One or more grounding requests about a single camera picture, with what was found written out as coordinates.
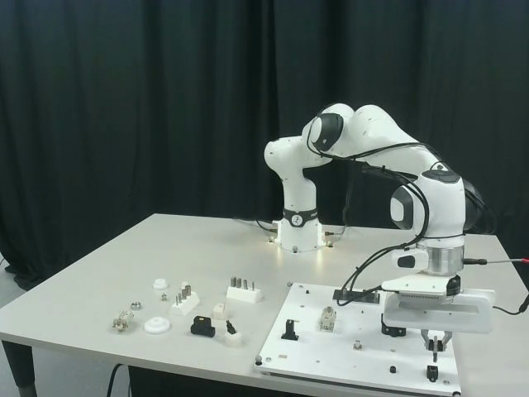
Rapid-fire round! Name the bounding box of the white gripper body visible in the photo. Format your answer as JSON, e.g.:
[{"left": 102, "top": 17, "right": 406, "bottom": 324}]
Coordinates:
[{"left": 383, "top": 288, "right": 496, "bottom": 335}]

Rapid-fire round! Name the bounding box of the flat white mounting plate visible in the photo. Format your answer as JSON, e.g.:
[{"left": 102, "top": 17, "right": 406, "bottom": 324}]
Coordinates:
[{"left": 380, "top": 275, "right": 451, "bottom": 298}]

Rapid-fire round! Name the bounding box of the white task board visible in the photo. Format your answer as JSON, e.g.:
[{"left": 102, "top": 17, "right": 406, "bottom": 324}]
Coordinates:
[{"left": 252, "top": 282, "right": 463, "bottom": 384}]

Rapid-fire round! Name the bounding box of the white square peg holder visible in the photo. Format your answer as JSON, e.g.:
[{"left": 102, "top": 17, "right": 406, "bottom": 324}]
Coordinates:
[{"left": 226, "top": 286, "right": 264, "bottom": 306}]

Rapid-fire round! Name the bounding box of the black D-SUB plug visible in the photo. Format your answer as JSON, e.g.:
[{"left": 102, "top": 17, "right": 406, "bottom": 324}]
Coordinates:
[{"left": 190, "top": 315, "right": 217, "bottom": 337}]

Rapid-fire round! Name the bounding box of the white round peg holder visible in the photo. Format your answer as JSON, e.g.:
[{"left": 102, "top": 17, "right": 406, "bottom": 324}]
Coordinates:
[{"left": 168, "top": 294, "right": 202, "bottom": 318}]

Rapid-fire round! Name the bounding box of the white large gear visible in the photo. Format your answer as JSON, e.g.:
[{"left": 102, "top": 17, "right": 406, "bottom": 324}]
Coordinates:
[{"left": 144, "top": 315, "right": 172, "bottom": 334}]

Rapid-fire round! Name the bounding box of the beige waterproof plug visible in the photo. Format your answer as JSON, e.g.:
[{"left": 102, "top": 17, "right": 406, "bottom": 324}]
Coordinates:
[{"left": 111, "top": 310, "right": 136, "bottom": 332}]

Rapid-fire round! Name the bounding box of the black table leg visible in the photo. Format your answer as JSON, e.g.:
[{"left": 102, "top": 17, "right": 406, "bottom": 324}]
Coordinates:
[{"left": 1, "top": 340, "right": 37, "bottom": 397}]

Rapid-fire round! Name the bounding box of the black curtain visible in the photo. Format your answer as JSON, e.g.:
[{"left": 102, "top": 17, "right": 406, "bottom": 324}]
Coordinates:
[{"left": 0, "top": 0, "right": 529, "bottom": 275}]

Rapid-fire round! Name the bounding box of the thin wire with red tag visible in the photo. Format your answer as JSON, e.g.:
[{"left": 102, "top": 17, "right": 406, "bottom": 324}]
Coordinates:
[{"left": 464, "top": 256, "right": 529, "bottom": 265}]

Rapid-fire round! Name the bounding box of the silver wrist ring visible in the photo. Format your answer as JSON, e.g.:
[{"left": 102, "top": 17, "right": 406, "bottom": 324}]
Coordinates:
[{"left": 425, "top": 246, "right": 465, "bottom": 277}]

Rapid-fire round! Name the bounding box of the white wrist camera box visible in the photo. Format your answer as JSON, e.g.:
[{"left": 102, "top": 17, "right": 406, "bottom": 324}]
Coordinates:
[{"left": 396, "top": 253, "right": 430, "bottom": 270}]

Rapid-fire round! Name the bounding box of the black camera cable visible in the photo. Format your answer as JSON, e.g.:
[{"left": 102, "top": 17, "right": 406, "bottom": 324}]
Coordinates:
[{"left": 338, "top": 243, "right": 419, "bottom": 316}]

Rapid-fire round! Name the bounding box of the black base cable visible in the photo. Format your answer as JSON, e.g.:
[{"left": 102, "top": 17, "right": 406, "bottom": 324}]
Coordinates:
[
  {"left": 323, "top": 159, "right": 361, "bottom": 240},
  {"left": 233, "top": 216, "right": 279, "bottom": 233}
]

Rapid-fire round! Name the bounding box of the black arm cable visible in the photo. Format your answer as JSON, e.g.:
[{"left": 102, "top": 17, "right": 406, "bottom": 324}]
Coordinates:
[{"left": 303, "top": 115, "right": 497, "bottom": 249}]

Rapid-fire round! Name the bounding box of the black floor cable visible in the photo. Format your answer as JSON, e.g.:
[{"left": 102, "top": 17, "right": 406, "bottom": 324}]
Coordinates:
[{"left": 107, "top": 362, "right": 130, "bottom": 397}]

